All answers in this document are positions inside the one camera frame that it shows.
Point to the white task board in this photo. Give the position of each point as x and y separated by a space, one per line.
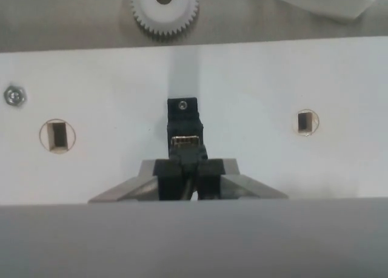
91 83

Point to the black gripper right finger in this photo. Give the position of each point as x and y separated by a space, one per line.
212 178

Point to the white medium gear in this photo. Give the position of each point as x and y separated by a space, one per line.
182 17

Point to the white square peg holder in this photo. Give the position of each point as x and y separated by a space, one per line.
303 2

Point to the black USB plug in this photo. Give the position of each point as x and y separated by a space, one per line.
189 158

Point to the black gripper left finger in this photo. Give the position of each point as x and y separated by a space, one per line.
169 178

